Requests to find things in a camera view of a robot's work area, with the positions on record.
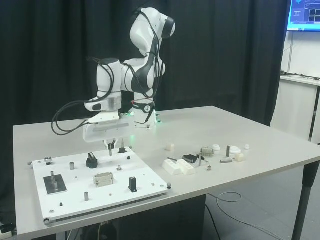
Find black curtains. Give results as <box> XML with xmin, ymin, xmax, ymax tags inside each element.
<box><xmin>0</xmin><ymin>0</ymin><xmax>293</xmax><ymax>226</ymax></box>

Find black table leg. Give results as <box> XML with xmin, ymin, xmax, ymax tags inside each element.
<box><xmin>291</xmin><ymin>164</ymin><xmax>312</xmax><ymax>240</ymax></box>

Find white power strip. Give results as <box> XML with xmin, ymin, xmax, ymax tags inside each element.
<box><xmin>0</xmin><ymin>223</ymin><xmax>14</xmax><ymax>239</ymax></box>

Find beige waterproof plug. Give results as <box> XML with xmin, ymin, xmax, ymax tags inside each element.
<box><xmin>200</xmin><ymin>147</ymin><xmax>214</xmax><ymax>158</ymax></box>

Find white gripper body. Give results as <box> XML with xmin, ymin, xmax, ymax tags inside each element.
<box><xmin>82</xmin><ymin>119</ymin><xmax>131</xmax><ymax>144</ymax></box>

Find grey floor cable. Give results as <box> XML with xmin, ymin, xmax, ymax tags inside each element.
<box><xmin>206</xmin><ymin>191</ymin><xmax>296</xmax><ymax>240</ymax></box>

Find black D-SUB plug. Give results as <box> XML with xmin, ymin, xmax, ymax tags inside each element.
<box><xmin>182</xmin><ymin>154</ymin><xmax>198</xmax><ymax>165</ymax></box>

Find white holder with holes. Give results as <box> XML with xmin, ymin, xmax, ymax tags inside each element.
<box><xmin>161</xmin><ymin>159</ymin><xmax>183</xmax><ymax>176</ymax></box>
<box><xmin>176</xmin><ymin>159</ymin><xmax>196</xmax><ymax>176</ymax></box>

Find white task board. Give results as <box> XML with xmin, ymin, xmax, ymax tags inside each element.
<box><xmin>26</xmin><ymin>146</ymin><xmax>174</xmax><ymax>221</ymax></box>

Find blue screen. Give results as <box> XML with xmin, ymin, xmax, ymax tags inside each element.
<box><xmin>286</xmin><ymin>0</ymin><xmax>320</xmax><ymax>33</ymax></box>

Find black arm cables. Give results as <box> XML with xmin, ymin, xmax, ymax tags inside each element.
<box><xmin>50</xmin><ymin>99</ymin><xmax>101</xmax><ymax>138</ymax></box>

